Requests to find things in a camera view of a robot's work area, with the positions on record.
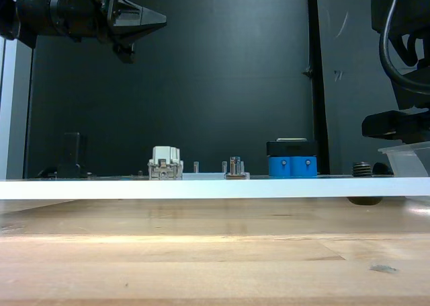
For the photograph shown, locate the clear plastic tub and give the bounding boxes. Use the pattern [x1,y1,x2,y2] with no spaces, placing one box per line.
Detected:
[377,141,430,180]

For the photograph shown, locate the black threaded stud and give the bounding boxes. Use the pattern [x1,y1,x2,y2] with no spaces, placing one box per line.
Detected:
[351,161,372,177]

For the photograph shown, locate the black rubber board foot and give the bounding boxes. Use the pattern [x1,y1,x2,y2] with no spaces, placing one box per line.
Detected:
[347,197,383,206]

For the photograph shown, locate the blue and black connector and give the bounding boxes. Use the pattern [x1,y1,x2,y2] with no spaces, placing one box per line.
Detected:
[266,137,318,178]

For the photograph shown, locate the small black clamp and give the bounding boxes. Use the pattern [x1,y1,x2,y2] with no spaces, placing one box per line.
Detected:
[36,132,95,179]

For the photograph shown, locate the grey connector housing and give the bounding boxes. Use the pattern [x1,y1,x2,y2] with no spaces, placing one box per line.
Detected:
[146,145,185,181]

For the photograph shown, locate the small silver connector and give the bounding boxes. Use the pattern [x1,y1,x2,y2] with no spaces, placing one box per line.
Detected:
[224,155,251,180]

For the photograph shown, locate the silver block with threaded studs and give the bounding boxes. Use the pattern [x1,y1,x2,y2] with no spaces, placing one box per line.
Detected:
[183,160,228,179]

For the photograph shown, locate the white board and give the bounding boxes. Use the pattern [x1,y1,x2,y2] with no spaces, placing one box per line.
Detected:
[0,174,430,201]

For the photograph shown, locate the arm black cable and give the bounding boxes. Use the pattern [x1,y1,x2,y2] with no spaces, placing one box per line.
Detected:
[378,0,430,97]

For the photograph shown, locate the black wall post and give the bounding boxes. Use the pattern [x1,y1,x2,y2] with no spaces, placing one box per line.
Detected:
[304,0,331,176]

